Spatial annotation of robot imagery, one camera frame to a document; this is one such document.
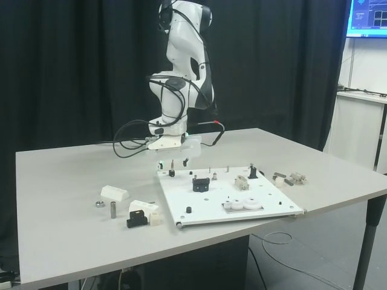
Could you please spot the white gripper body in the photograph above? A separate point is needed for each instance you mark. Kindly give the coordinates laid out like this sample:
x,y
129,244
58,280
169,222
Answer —
x,y
190,148

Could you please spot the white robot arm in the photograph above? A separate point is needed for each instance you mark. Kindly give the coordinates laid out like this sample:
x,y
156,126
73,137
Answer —
x,y
178,45

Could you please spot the black Ethernet plug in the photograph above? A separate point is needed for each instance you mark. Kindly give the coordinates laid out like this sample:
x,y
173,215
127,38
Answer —
x,y
171,173

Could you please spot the flat white mounting plate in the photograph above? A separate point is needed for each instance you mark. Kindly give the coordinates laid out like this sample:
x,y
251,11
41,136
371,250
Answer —
x,y
164,143

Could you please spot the black D-SUB plug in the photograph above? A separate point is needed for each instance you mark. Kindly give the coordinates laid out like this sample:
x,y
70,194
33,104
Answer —
x,y
137,219
200,185

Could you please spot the white block holder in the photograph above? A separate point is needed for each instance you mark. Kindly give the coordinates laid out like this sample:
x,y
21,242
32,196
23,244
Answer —
x,y
144,206

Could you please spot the white task board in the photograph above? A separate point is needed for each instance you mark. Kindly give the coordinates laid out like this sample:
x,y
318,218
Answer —
x,y
217,196

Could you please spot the small white cube holder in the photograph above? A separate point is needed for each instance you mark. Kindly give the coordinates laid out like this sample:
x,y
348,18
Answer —
x,y
155,219

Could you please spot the long white holder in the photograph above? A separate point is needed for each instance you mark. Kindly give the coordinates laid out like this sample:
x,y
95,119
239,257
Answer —
x,y
115,193

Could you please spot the white small gear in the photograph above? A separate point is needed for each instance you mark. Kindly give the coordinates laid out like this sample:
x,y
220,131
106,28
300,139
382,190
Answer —
x,y
227,201

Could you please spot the large metal round peg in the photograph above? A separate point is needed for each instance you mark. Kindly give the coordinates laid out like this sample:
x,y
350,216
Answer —
x,y
114,209

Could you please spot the black USB plug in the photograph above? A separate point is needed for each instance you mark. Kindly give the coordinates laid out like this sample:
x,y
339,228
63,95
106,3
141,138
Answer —
x,y
252,172

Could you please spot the white medium gear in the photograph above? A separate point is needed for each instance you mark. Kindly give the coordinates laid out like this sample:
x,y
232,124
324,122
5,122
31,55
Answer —
x,y
236,205

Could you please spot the metal nut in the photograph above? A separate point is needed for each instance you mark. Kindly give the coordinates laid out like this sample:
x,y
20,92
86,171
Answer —
x,y
98,204

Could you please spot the white large gear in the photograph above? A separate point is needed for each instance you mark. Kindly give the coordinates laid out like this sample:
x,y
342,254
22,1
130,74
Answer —
x,y
251,204

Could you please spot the large dark square peg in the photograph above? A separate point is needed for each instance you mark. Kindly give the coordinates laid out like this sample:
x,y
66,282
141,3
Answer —
x,y
279,174

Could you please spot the white round holder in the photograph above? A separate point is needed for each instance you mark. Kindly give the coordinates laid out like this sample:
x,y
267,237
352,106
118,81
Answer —
x,y
278,181

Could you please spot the small dark metal peg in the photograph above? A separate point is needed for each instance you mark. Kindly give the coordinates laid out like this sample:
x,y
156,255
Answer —
x,y
287,181

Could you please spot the black box under table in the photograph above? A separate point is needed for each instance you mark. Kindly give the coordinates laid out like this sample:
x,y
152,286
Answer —
x,y
196,266

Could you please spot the metal waterproof plug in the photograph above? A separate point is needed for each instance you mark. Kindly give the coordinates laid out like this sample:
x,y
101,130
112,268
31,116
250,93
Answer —
x,y
298,178

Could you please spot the black curtain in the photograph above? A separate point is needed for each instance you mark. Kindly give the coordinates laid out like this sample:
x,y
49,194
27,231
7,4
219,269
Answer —
x,y
60,60

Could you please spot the white cabinet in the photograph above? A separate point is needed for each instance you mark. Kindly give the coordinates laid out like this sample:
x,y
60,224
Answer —
x,y
356,130

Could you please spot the dark table leg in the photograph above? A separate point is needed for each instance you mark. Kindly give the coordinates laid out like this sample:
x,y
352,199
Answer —
x,y
367,241

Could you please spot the blue screen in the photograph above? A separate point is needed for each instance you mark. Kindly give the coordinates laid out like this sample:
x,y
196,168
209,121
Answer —
x,y
367,18

